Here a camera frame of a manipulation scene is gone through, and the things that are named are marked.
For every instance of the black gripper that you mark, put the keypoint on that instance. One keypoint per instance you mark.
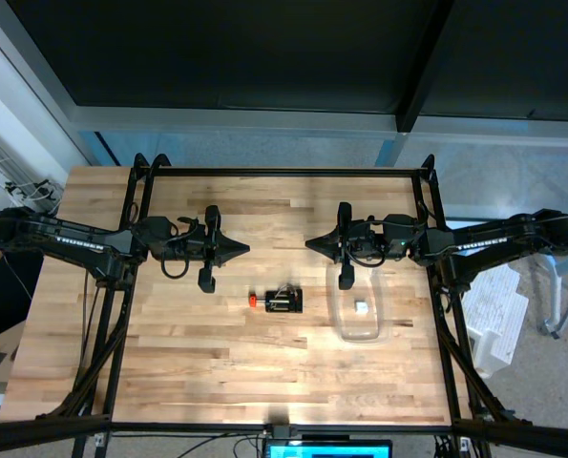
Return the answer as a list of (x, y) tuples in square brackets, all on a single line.
[(345, 248), (211, 248)]

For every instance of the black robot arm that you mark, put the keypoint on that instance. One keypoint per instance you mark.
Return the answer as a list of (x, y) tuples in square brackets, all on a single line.
[(78, 243), (484, 243)]

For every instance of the white foam block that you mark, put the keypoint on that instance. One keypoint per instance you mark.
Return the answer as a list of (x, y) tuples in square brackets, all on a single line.
[(362, 306)]

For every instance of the black clamp vise red knob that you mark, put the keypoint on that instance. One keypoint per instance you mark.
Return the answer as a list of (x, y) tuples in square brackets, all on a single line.
[(283, 305)]

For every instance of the clear plastic tub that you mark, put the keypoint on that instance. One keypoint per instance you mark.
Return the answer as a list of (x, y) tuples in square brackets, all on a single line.
[(345, 329)]

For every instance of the white moulded block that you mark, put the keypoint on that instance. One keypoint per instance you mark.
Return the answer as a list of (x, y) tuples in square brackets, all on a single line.
[(498, 324)]

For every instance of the blue laptop screen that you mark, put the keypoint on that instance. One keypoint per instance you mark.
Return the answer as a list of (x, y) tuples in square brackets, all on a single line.
[(326, 451)]

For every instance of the grey metal stand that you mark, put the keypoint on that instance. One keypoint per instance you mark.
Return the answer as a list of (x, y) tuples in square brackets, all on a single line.
[(556, 305)]

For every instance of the cardboard box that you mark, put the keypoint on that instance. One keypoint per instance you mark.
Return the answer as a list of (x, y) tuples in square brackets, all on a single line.
[(6, 343)]

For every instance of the black metal frame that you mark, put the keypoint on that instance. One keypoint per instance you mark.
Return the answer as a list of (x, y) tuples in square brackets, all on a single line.
[(283, 172)]

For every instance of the black table-level camera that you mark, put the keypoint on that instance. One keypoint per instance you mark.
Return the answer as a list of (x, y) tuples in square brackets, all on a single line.
[(281, 428)]

